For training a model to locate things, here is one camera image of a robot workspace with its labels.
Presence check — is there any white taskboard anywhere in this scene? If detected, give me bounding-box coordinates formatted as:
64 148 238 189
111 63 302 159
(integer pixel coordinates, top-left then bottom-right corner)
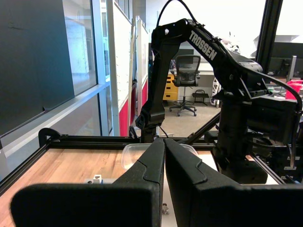
81 150 284 227

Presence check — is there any small white blue connector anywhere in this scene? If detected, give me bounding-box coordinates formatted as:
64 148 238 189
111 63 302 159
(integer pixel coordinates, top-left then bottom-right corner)
84 174 104 185

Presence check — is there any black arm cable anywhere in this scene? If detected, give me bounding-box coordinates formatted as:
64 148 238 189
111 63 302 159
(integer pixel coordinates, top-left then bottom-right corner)
156 0 196 28
258 72 303 166

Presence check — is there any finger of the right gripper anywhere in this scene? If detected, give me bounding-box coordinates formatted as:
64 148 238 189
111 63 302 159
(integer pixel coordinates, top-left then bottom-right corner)
222 160 268 185
212 145 224 175

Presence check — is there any yellow drawer cabinet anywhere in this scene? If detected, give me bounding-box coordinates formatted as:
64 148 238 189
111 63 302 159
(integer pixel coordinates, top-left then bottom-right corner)
163 73 179 101

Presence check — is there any black desk monitor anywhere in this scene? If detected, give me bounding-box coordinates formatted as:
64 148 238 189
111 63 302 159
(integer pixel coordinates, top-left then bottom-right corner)
268 42 303 77
175 48 195 57

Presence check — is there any black aluminium frame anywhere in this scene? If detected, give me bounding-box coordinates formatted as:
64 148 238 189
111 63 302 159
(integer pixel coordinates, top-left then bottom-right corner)
0 0 303 190

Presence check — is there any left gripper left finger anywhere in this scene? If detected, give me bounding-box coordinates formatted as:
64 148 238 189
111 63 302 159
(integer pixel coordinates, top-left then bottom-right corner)
10 138 165 227

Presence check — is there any white lattice object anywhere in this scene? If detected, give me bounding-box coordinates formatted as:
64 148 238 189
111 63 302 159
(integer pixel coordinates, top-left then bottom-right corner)
211 77 222 106

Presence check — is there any small black footrest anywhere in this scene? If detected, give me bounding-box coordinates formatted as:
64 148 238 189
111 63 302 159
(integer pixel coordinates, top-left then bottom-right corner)
191 89 210 106

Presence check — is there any white red partition panel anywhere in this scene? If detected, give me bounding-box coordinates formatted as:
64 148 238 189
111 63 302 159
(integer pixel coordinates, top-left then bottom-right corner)
135 15 150 119
107 0 133 137

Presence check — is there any clear plastic tub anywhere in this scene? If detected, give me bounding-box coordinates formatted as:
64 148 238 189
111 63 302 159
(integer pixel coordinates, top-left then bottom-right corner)
121 143 199 170

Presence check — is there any black office chair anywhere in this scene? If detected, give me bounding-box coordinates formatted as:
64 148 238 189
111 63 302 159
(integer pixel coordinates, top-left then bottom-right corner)
169 54 202 118

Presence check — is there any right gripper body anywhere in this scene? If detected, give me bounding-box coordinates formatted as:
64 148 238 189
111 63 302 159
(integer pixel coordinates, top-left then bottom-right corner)
217 98 249 166

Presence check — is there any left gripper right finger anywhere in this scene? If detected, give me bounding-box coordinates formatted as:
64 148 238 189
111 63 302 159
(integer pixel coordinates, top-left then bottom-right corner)
165 138 303 227

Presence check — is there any red bin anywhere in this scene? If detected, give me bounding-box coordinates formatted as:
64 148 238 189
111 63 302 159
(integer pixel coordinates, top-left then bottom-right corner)
285 79 303 100

